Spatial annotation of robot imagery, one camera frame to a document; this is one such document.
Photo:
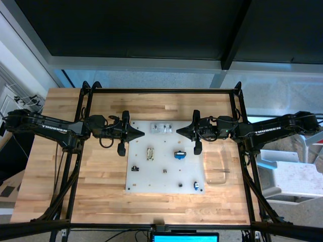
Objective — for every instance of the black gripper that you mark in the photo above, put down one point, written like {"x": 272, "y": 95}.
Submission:
{"x": 204, "y": 129}
{"x": 125, "y": 131}

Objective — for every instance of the beige connector housing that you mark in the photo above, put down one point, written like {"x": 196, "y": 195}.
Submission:
{"x": 150, "y": 154}

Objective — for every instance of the aluminium bar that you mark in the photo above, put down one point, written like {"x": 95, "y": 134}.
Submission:
{"x": 160, "y": 131}

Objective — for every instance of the clear plastic tub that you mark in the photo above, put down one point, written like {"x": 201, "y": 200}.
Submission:
{"x": 214, "y": 174}

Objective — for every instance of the white board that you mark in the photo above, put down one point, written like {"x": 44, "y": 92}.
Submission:
{"x": 156, "y": 181}

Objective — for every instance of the small blue white connector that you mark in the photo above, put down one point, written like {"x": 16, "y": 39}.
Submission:
{"x": 196, "y": 185}

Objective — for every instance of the blue lit screen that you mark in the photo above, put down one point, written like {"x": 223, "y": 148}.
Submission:
{"x": 184, "y": 238}

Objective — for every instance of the white step stool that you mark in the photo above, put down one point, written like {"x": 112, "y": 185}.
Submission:
{"x": 297, "y": 176}

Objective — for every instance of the cardboard box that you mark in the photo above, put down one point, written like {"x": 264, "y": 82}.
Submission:
{"x": 10, "y": 186}

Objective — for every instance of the blue mount with black connector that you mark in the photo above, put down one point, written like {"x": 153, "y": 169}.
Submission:
{"x": 179, "y": 155}

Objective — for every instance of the black metal frame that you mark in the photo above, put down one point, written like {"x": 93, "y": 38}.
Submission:
{"x": 161, "y": 90}

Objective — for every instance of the black table-level camera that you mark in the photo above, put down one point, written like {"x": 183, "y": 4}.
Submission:
{"x": 160, "y": 227}

